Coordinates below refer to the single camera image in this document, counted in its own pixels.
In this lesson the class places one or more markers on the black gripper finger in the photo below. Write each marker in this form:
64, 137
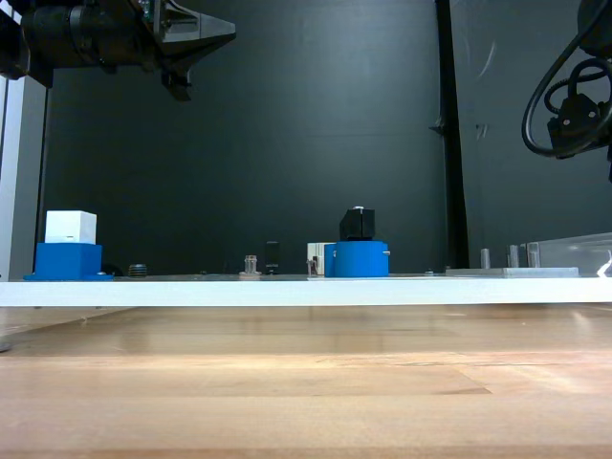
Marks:
210, 26
191, 51

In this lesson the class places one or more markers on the white cube plug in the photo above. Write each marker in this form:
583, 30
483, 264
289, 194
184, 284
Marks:
69, 227

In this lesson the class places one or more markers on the small black connector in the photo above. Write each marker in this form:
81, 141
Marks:
272, 255

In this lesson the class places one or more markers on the black knurled screw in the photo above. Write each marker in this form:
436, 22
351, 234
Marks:
137, 270

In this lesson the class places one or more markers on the blue square socket base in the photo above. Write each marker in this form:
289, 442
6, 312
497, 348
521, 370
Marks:
67, 260

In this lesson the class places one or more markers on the black block plug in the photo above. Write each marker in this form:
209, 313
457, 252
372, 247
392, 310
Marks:
356, 224

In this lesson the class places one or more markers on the beige rectangular connector housing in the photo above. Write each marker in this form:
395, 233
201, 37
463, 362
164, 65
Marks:
315, 255

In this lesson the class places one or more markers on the white assembly board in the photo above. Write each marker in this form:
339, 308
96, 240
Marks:
239, 291

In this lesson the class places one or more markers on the blue round holder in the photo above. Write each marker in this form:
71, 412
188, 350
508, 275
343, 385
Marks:
361, 259

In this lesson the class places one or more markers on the thin silver metal peg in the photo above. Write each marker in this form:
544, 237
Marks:
484, 259

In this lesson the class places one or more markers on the medium silver metal peg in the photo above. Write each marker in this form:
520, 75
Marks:
513, 255

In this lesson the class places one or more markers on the clear plastic tub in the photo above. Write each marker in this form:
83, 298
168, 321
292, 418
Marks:
574, 253

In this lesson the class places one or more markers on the grey aluminium room frame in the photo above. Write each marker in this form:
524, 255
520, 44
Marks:
19, 191

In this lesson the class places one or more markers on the small metal pin bracket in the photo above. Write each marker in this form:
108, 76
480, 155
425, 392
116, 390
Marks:
312, 268

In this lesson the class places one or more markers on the black metal frame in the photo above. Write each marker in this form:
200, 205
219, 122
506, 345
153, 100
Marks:
454, 191

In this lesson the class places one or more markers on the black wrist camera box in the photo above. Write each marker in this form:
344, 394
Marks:
576, 129

